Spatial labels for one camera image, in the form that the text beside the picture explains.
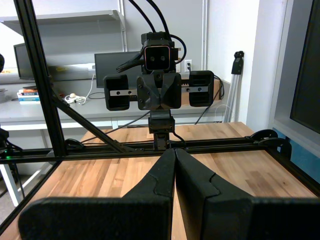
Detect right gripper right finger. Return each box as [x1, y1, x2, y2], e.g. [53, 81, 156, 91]
[174, 148, 320, 240]

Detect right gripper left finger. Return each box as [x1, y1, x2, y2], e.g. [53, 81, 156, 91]
[17, 148, 175, 240]

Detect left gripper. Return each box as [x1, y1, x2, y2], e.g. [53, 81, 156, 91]
[103, 70, 215, 112]

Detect black computer monitor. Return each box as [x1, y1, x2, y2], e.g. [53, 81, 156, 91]
[94, 51, 146, 89]
[13, 42, 36, 81]

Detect folded grey tripod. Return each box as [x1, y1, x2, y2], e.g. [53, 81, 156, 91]
[223, 50, 245, 124]

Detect white table leg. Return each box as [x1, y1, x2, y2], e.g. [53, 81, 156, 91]
[0, 163, 23, 207]

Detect black device with green light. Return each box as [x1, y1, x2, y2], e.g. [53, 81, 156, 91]
[0, 126, 25, 161]

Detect white office desk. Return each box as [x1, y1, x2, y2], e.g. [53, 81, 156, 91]
[0, 74, 232, 131]

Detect stack of books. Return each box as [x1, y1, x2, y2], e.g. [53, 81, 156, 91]
[16, 88, 41, 105]

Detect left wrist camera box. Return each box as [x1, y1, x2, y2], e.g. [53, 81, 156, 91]
[143, 45, 171, 72]

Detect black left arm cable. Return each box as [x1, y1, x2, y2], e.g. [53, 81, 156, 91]
[146, 0, 171, 41]
[127, 0, 158, 33]
[171, 34, 188, 65]

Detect black frame corner bracket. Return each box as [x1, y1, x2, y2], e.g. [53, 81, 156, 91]
[258, 136, 293, 161]
[246, 129, 279, 141]
[63, 137, 85, 151]

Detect white coiled cable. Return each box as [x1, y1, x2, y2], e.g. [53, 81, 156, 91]
[63, 73, 98, 106]

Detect black aluminium table frame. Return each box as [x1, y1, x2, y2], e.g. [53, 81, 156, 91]
[0, 0, 320, 236]

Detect grey wall shelf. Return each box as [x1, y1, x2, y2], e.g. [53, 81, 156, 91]
[0, 9, 128, 55]

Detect large dark wall screen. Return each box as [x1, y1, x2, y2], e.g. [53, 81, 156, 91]
[271, 0, 320, 151]

